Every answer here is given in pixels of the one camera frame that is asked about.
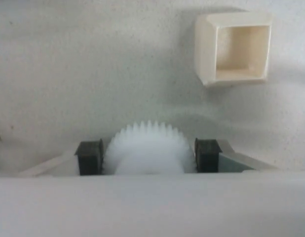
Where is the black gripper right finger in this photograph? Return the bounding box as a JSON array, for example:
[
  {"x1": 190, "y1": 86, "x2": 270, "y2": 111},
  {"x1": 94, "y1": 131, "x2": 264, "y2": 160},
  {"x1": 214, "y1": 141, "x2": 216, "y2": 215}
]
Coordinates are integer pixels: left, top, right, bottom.
[{"x1": 193, "y1": 137, "x2": 279, "y2": 174}]

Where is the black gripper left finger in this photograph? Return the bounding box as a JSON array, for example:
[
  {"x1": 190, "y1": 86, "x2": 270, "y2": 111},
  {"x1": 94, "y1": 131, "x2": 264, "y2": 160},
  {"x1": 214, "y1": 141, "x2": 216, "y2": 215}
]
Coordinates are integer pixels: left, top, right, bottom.
[{"x1": 19, "y1": 138, "x2": 104, "y2": 177}]

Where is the white medium gear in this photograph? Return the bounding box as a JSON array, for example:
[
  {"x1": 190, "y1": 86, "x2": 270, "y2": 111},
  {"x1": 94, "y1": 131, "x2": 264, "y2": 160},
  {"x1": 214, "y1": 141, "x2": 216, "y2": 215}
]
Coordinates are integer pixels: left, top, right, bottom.
[{"x1": 104, "y1": 120, "x2": 194, "y2": 176}]

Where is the empty cream square holder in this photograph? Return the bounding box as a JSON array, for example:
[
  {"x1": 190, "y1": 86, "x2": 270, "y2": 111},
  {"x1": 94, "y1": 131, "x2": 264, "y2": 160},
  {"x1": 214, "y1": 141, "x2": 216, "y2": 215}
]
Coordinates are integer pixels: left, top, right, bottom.
[{"x1": 194, "y1": 9, "x2": 273, "y2": 86}]

